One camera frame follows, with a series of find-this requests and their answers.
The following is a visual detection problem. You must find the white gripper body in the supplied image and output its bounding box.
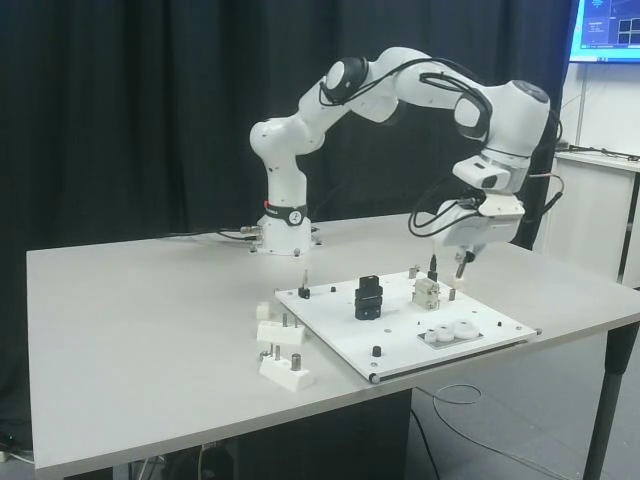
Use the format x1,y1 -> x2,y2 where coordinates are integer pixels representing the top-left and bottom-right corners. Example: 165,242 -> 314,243
433,198 -> 522,250

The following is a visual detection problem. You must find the white square peg holder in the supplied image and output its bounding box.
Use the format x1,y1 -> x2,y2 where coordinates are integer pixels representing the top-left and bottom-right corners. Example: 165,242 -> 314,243
255,319 -> 305,346

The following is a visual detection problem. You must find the white round peg holder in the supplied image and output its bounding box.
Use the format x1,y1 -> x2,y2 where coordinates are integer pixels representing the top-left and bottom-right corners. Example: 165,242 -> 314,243
257,354 -> 316,393

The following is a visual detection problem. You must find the black D-SUB plug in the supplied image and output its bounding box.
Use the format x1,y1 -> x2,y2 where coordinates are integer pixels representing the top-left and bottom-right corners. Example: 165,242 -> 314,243
352,273 -> 386,321

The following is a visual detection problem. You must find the white cabinet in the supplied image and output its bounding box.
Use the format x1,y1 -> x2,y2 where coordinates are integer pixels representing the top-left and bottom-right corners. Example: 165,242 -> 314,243
541,148 -> 640,290

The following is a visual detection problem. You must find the white task board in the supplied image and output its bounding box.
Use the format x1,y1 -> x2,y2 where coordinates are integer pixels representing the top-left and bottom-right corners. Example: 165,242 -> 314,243
272,266 -> 544,387

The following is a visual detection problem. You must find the black table leg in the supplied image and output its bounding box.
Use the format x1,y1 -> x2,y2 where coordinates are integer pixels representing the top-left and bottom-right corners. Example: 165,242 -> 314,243
583,327 -> 630,480

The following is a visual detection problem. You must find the blue screen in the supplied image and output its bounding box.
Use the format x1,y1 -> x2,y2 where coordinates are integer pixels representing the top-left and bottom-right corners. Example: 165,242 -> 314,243
568,0 -> 640,65

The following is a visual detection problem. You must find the black curtain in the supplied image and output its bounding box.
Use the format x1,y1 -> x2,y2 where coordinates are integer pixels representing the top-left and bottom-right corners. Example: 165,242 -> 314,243
0,0 -> 571,261

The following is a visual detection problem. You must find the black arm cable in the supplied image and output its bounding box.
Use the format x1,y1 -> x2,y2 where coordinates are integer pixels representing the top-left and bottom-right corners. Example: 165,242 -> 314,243
317,55 -> 562,239

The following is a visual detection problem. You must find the thin black rod on wire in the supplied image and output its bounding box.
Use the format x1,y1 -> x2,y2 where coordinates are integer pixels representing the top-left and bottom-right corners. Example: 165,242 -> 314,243
528,171 -> 567,224

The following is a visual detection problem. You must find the grey floor cable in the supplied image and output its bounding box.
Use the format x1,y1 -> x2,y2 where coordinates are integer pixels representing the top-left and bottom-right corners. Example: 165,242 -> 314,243
431,383 -> 640,469

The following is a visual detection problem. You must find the black base cable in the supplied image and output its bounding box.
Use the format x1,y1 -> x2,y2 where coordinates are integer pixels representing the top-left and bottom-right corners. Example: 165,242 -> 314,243
158,227 -> 261,244

